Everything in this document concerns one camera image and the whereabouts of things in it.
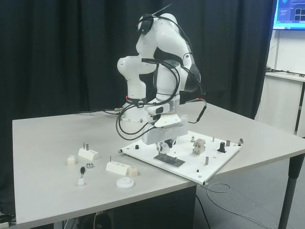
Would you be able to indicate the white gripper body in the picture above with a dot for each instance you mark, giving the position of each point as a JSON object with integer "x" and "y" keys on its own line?
{"x": 164, "y": 134}

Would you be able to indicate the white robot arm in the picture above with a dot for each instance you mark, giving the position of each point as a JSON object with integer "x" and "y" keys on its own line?
{"x": 166, "y": 43}

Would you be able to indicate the white large gear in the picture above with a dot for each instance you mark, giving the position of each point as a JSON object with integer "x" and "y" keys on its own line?
{"x": 125, "y": 183}

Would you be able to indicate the white small gear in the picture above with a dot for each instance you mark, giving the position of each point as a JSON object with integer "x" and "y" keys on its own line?
{"x": 80, "y": 182}

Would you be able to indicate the metal BNC plug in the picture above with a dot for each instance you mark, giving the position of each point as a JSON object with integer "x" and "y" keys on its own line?
{"x": 192, "y": 138}

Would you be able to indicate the beige waterproof plug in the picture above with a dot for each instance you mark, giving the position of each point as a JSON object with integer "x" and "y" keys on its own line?
{"x": 199, "y": 147}

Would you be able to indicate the white cube block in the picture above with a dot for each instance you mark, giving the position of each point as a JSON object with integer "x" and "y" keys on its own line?
{"x": 133, "y": 171}
{"x": 71, "y": 160}

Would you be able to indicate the white peg holder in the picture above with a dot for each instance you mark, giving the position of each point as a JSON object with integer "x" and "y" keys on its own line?
{"x": 116, "y": 167}
{"x": 89, "y": 154}

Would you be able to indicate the white task board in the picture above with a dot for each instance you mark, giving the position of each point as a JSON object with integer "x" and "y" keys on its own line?
{"x": 214, "y": 164}

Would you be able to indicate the metal square peg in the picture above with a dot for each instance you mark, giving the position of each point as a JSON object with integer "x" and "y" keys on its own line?
{"x": 228, "y": 142}

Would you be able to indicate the metal nut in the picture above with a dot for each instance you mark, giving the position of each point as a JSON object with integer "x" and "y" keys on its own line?
{"x": 89, "y": 164}

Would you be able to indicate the small black plug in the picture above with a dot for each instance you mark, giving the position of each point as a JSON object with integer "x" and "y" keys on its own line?
{"x": 82, "y": 169}

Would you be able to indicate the white cabinet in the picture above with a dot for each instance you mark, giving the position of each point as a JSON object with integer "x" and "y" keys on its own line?
{"x": 281, "y": 102}

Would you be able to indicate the black table leg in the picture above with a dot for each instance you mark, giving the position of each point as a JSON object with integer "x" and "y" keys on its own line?
{"x": 289, "y": 190}

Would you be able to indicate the black curtains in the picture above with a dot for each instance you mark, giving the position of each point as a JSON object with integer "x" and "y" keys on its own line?
{"x": 59, "y": 59}

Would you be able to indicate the white power strip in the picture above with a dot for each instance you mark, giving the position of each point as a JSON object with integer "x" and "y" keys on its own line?
{"x": 6, "y": 220}

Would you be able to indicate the blue screen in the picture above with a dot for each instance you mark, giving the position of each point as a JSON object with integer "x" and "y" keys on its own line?
{"x": 289, "y": 14}

